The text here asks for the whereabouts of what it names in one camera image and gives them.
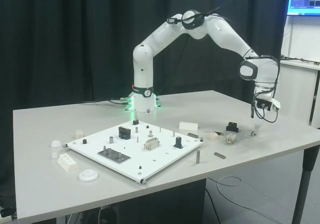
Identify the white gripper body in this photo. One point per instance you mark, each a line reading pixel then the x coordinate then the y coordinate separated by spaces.
pixel 258 119

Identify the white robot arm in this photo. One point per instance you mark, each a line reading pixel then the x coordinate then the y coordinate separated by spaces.
pixel 142 67

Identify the metal square peg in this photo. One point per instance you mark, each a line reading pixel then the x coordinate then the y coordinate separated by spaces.
pixel 220 155

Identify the white peg holder with holes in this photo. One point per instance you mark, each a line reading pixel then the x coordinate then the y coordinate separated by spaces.
pixel 67 162
pixel 188 126

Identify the thick metal round peg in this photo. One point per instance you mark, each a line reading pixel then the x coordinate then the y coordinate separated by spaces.
pixel 110 140

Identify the thin black rod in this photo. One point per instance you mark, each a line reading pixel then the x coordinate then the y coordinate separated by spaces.
pixel 251 113

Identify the metal bolt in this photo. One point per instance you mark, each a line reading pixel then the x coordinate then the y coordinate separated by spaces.
pixel 253 133

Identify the black D-SUB plug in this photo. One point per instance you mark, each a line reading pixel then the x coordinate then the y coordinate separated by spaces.
pixel 232 127

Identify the beige waterproof plug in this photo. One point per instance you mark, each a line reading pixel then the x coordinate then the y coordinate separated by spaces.
pixel 230 139

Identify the black USB plug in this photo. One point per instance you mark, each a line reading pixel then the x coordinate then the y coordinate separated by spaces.
pixel 220 133

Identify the small white cube holder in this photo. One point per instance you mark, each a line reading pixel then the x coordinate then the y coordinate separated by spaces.
pixel 213 136
pixel 79 133

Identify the metal BNC plug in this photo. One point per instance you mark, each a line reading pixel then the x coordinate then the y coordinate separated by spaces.
pixel 150 133

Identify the white task board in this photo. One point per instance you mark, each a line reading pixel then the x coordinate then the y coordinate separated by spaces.
pixel 155 159

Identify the black box under table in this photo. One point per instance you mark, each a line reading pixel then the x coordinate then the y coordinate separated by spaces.
pixel 162 204

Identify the black square plug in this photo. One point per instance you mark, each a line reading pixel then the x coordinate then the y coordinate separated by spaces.
pixel 124 133

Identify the white large gear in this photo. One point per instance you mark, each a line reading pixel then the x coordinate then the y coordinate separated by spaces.
pixel 88 176

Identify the white medium gear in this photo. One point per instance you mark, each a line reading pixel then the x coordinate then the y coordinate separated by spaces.
pixel 56 144

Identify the black curtain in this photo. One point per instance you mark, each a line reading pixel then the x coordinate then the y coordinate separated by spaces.
pixel 62 47

